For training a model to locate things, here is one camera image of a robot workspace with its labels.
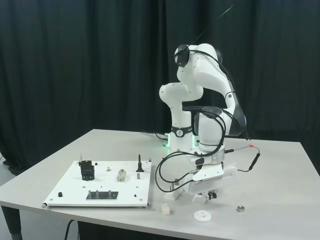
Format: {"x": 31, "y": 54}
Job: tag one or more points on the white square peg holder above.
{"x": 172, "y": 195}

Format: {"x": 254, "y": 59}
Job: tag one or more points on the small metal nut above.
{"x": 240, "y": 208}

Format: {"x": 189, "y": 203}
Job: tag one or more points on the white task board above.
{"x": 100, "y": 185}

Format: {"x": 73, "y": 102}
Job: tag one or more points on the flat white mounting plate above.
{"x": 207, "y": 173}

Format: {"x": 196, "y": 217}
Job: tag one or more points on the small cream cube block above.
{"x": 166, "y": 209}

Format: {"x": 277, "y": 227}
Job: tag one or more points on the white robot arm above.
{"x": 200, "y": 65}

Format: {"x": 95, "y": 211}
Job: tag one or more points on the white large gear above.
{"x": 202, "y": 216}

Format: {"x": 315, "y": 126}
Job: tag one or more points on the black table leg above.
{"x": 11, "y": 225}

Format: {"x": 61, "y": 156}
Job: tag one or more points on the black curtain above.
{"x": 50, "y": 75}

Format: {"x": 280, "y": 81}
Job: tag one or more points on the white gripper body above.
{"x": 220, "y": 178}

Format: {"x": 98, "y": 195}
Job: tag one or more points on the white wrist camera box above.
{"x": 200, "y": 161}

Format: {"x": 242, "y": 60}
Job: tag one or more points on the large metal square peg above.
{"x": 176, "y": 182}

